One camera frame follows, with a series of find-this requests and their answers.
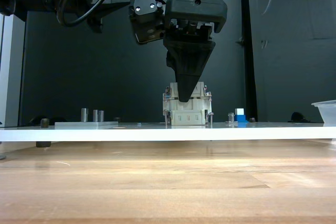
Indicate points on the clear plastic tub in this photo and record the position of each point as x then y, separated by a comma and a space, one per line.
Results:
326, 112

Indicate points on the beige connector base socket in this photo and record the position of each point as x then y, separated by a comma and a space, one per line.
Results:
187, 117

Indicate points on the black board standoff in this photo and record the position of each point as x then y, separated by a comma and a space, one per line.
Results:
43, 144

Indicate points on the silver mounting screw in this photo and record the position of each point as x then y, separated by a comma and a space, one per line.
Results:
210, 119
166, 119

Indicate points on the black aluminium frame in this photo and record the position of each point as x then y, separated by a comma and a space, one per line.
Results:
248, 51

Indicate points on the black threaded set screw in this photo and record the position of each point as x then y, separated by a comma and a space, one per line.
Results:
44, 122

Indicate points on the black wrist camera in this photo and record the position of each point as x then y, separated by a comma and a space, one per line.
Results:
147, 22

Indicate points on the small clear plastic plug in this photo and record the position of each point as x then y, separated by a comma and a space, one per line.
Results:
231, 118

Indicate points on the beige HAN10-E connector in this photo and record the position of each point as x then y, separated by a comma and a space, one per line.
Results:
172, 93

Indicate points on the silver metal post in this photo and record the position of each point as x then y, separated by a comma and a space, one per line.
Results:
84, 115
101, 116
95, 116

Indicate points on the black board screw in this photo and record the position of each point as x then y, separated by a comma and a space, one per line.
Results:
252, 119
117, 119

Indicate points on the grey metal plate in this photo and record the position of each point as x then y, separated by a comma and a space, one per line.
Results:
86, 125

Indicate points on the blue and white connector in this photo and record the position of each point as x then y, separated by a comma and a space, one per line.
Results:
240, 117

